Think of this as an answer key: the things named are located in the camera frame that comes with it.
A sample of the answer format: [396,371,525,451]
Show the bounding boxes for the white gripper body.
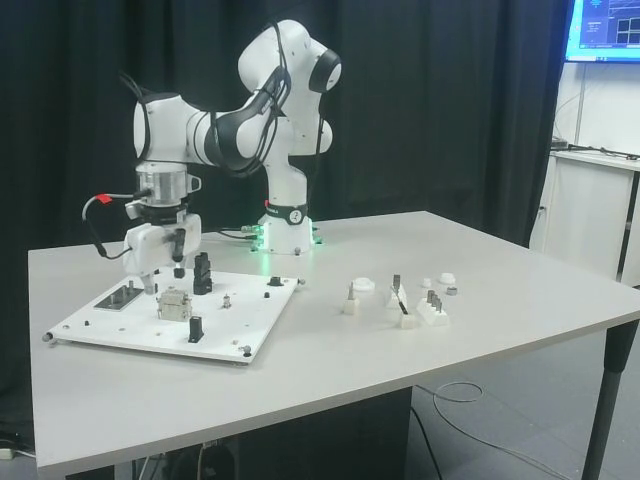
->
[122,212,203,277]

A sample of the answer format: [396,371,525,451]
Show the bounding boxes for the black D-SUB plug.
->
[192,252,214,296]

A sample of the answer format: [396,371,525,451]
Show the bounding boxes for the white task board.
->
[42,269,307,369]

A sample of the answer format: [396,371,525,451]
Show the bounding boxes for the white round peg holder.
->
[417,298,452,327]

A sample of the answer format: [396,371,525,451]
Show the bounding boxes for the black curtain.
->
[0,0,572,466]

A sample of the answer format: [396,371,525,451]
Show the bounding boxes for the white cabinet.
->
[542,148,640,288]

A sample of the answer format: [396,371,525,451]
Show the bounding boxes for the black table leg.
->
[581,319,640,480]

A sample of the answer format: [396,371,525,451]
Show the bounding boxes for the blue screen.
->
[563,0,640,64]

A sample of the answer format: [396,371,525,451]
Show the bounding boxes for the black base cable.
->
[202,225,264,247]

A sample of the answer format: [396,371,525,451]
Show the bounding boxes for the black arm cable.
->
[118,19,289,177]

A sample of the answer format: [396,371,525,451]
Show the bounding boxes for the black floor cable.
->
[409,405,454,480]

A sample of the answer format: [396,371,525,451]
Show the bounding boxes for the grey floor cable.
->
[431,380,507,451]

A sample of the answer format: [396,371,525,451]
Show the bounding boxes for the black cables on cabinet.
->
[551,138,640,162]

